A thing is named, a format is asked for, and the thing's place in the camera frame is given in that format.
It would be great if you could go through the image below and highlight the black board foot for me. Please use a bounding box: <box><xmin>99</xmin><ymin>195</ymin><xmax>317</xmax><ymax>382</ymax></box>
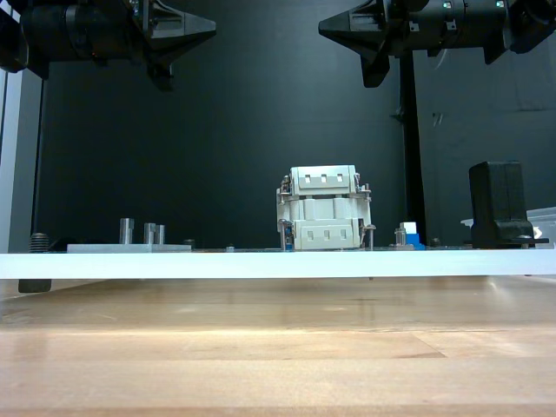
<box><xmin>17</xmin><ymin>277</ymin><xmax>53</xmax><ymax>294</ymax></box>

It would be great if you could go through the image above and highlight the small blue white connector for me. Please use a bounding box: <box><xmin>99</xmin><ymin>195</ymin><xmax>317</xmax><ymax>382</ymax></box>
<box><xmin>401</xmin><ymin>221</ymin><xmax>423</xmax><ymax>249</ymax></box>

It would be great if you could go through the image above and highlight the grey metal plate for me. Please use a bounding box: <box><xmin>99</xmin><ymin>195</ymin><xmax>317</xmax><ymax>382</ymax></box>
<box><xmin>67</xmin><ymin>242</ymin><xmax>193</xmax><ymax>254</ymax></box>

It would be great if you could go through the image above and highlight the grey connector socket base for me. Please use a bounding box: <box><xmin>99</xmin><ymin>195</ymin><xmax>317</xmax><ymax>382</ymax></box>
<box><xmin>275</xmin><ymin>197</ymin><xmax>377</xmax><ymax>252</ymax></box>

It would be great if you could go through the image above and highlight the white task board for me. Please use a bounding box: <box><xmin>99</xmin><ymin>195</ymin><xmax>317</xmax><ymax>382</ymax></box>
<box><xmin>0</xmin><ymin>248</ymin><xmax>556</xmax><ymax>280</ymax></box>

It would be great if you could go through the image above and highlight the black connector housing block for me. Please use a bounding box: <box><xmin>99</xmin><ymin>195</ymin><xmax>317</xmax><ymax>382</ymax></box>
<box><xmin>467</xmin><ymin>160</ymin><xmax>549</xmax><ymax>249</ymax></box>

